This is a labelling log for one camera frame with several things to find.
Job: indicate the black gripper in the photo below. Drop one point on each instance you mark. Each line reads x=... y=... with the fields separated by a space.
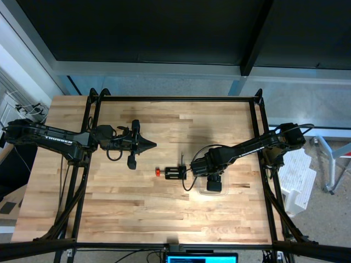
x=214 y=187
x=126 y=143

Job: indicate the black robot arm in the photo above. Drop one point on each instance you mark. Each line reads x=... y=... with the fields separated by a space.
x=55 y=138
x=246 y=150

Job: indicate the clear plastic tub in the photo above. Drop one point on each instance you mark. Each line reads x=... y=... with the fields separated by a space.
x=211 y=193

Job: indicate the black vise with orange knob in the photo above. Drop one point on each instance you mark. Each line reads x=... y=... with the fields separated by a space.
x=175 y=173

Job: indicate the laptop screen with blue edge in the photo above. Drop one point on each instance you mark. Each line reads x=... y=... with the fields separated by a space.
x=200 y=259

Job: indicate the white foam block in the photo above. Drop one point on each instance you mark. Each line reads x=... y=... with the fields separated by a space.
x=297 y=186

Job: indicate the grey metal stand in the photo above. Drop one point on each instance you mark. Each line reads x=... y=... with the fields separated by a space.
x=332 y=164

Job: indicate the brown cardboard box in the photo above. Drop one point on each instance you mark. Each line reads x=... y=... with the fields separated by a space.
x=12 y=197

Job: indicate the black metal frame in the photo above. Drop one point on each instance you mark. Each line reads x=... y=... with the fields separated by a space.
x=175 y=99

